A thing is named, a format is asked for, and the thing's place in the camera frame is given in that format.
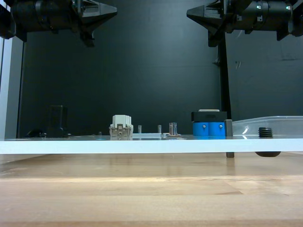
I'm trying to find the clear aluminium block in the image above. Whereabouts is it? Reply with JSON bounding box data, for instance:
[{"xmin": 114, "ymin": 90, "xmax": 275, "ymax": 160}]
[{"xmin": 132, "ymin": 132, "xmax": 170, "ymax": 140}]

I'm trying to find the blue connector mount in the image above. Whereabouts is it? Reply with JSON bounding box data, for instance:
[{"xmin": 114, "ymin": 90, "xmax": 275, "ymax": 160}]
[{"xmin": 192, "ymin": 121, "xmax": 226, "ymax": 137}]

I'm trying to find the black clamp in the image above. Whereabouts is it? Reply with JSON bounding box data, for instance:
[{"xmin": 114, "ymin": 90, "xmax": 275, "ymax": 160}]
[{"xmin": 26, "ymin": 105, "xmax": 71, "ymax": 138}]

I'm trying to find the clear plastic tub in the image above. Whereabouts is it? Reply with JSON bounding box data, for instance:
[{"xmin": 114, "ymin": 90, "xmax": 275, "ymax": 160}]
[{"xmin": 232, "ymin": 115, "xmax": 303, "ymax": 138}]

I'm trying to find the black connector housing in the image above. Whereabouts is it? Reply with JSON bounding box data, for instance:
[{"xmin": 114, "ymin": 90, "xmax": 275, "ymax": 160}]
[{"xmin": 191, "ymin": 111, "xmax": 228, "ymax": 123}]

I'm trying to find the black upright post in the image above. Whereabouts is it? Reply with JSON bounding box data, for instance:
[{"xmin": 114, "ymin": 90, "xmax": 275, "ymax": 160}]
[{"xmin": 213, "ymin": 32, "xmax": 232, "ymax": 120}]

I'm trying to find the white plastic board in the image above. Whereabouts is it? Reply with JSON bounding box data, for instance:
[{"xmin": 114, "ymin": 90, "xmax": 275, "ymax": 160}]
[{"xmin": 0, "ymin": 134, "xmax": 303, "ymax": 155}]

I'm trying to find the grey square bar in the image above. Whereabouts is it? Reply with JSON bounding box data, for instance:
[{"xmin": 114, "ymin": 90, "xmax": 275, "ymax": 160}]
[{"xmin": 224, "ymin": 119, "xmax": 235, "ymax": 158}]

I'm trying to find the black rubber board foot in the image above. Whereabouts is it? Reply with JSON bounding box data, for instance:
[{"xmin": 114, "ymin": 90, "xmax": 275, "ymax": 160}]
[{"xmin": 254, "ymin": 151, "xmax": 282, "ymax": 158}]

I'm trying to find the grey connector housing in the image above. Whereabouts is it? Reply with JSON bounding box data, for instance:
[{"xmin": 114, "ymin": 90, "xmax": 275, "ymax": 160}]
[{"xmin": 108, "ymin": 114, "xmax": 134, "ymax": 140}]

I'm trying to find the silver metal terminal post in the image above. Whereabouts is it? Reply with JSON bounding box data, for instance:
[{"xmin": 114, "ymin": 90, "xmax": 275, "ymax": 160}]
[{"xmin": 166, "ymin": 122, "xmax": 182, "ymax": 140}]

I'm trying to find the grey partition frame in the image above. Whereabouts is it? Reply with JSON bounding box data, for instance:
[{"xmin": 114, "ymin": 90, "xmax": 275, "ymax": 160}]
[{"xmin": 4, "ymin": 37, "xmax": 24, "ymax": 139}]

